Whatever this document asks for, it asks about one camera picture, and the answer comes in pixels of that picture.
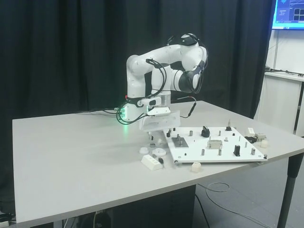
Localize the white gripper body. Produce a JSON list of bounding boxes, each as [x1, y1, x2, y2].
[[139, 110, 182, 133]]

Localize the long white holder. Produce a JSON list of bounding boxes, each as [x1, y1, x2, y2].
[[141, 154, 163, 171]]

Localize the white task board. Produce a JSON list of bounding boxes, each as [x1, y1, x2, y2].
[[163, 125, 269, 165]]

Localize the black curtain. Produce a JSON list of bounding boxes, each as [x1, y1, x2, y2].
[[0, 0, 279, 216]]

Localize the white cabinet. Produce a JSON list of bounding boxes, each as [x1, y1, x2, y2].
[[263, 70, 304, 138]]

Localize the black table leg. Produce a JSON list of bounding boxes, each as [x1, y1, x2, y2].
[[277, 153, 299, 228]]

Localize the blue screen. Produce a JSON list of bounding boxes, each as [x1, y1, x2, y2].
[[271, 0, 304, 31]]

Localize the small white camera box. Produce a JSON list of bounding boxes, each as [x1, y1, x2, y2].
[[141, 97, 161, 107]]

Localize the thin black rod on wire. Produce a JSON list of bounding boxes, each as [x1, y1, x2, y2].
[[177, 95, 199, 118]]

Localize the black cable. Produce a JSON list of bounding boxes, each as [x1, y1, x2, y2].
[[145, 58, 168, 97], [116, 95, 149, 125], [77, 108, 119, 114], [194, 194, 216, 228]]

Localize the grey cable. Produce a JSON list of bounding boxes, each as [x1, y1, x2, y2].
[[205, 181, 281, 224]]

